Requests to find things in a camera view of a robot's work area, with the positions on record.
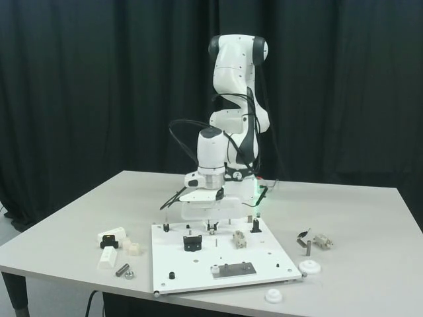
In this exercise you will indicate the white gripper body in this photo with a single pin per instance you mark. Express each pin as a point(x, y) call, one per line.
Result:
point(228, 208)

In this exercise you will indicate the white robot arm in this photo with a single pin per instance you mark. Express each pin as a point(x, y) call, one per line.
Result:
point(234, 72)

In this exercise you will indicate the white task board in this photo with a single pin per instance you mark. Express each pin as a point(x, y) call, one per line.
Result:
point(185, 264)

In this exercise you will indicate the white small gear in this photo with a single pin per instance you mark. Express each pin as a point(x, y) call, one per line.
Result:
point(215, 270)

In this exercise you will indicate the small white cube holder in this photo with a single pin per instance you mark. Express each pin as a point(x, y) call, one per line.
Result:
point(135, 249)
point(125, 244)

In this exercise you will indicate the black plug with yellow tip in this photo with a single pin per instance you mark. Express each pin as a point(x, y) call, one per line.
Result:
point(303, 233)

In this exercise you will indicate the metal round peg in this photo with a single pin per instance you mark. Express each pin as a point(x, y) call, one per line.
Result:
point(121, 269)
point(308, 248)

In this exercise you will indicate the white medium gear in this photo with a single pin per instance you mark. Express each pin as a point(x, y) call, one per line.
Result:
point(274, 295)

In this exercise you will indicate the metal nut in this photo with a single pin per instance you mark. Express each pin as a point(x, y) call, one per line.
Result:
point(129, 274)

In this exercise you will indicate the white holder with holes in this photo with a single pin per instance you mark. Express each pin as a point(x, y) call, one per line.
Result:
point(114, 232)
point(106, 259)

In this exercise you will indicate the black plug with brass face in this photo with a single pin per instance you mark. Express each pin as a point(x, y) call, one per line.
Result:
point(108, 242)

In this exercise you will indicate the white large gear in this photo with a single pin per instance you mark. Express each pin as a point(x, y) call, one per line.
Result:
point(309, 267)

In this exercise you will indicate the black table leg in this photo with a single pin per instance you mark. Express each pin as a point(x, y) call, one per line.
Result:
point(15, 294)

